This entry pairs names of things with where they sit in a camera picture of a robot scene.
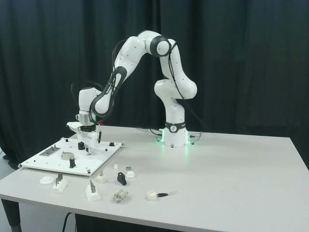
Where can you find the medium metal square peg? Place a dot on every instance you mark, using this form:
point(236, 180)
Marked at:
point(57, 180)

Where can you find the large metal square peg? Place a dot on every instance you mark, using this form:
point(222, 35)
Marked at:
point(60, 178)

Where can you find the black D-SUB plug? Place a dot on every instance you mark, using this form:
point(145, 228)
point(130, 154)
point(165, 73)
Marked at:
point(121, 178)

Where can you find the white round peg holder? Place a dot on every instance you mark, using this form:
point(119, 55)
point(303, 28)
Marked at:
point(93, 195)

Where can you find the flat white mounting plate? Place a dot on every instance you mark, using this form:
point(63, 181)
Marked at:
point(72, 125)

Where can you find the white square peg holder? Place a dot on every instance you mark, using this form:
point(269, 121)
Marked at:
point(59, 188)

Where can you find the black table leg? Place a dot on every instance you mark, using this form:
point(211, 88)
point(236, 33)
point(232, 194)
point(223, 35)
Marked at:
point(10, 217)

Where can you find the black controller box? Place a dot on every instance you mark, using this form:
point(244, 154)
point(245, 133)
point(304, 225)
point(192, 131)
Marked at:
point(108, 224)

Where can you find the white cube plug holder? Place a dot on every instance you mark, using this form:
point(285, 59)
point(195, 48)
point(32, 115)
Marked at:
point(151, 195)

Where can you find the black flange band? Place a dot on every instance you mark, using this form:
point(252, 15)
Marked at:
point(86, 128)

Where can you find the large metal round peg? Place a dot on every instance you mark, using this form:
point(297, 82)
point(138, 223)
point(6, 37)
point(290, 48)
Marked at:
point(93, 189)

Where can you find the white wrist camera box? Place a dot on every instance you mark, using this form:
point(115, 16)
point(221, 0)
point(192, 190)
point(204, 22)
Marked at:
point(77, 117)

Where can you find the white small gear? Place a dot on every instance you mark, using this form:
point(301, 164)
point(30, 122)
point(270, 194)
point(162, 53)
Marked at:
point(116, 166)

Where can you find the small white bolt holder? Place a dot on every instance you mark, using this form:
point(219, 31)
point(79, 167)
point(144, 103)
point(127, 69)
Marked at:
point(101, 179)

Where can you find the metal BNC plug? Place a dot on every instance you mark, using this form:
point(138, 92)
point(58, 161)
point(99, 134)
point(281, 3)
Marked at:
point(89, 152)

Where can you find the metal bolt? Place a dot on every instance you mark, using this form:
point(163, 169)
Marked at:
point(101, 172)

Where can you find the black curtain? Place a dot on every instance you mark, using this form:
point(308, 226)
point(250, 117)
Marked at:
point(241, 48)

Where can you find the white large gear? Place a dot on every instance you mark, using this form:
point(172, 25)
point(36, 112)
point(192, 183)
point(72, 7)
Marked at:
point(46, 181)

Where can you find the small round metal nut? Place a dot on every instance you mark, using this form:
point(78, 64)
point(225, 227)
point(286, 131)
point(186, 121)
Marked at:
point(128, 168)

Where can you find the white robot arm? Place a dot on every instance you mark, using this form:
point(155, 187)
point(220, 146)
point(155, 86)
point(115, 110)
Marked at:
point(173, 108)

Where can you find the beige metal connector plug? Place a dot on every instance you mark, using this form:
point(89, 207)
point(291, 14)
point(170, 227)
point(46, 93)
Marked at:
point(119, 196)

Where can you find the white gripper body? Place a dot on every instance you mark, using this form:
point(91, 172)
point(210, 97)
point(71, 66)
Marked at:
point(90, 139)

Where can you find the white task board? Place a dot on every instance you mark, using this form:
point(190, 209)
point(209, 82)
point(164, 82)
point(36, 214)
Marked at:
point(96, 159)

